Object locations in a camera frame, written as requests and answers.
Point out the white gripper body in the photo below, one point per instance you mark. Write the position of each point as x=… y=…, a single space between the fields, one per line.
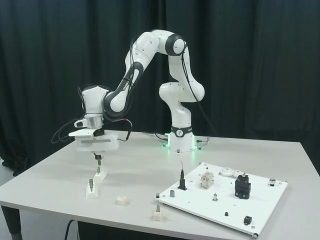
x=100 y=145

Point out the metal square peg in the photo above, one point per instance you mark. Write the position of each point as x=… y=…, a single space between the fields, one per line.
x=99 y=161

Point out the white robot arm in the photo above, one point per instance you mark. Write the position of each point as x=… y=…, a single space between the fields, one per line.
x=175 y=105

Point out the white peg holder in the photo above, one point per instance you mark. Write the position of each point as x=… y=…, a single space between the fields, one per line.
x=92 y=194
x=101 y=176

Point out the short metal round peg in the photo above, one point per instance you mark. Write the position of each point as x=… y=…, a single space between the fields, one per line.
x=157 y=194

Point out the thick grey square peg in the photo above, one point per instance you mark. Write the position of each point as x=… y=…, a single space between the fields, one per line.
x=172 y=193

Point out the small white cube holder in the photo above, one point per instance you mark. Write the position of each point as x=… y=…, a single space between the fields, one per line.
x=122 y=200

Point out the black curtain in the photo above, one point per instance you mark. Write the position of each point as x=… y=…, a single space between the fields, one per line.
x=50 y=62

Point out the black table leg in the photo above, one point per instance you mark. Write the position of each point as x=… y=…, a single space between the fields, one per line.
x=11 y=222

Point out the beige connector block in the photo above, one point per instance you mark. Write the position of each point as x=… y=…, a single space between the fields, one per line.
x=207 y=182

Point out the white task board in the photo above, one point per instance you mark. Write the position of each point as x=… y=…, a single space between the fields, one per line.
x=200 y=212

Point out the metal BNC plug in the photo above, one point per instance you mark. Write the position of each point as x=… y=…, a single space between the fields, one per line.
x=215 y=197

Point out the white medium gear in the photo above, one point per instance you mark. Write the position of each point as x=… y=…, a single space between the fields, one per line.
x=226 y=172

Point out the white small gear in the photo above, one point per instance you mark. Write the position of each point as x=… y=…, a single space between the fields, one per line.
x=236 y=174

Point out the black D-SUB plug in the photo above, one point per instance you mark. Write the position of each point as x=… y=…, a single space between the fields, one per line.
x=242 y=188

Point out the metal bolt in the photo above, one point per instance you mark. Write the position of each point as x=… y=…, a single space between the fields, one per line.
x=272 y=182

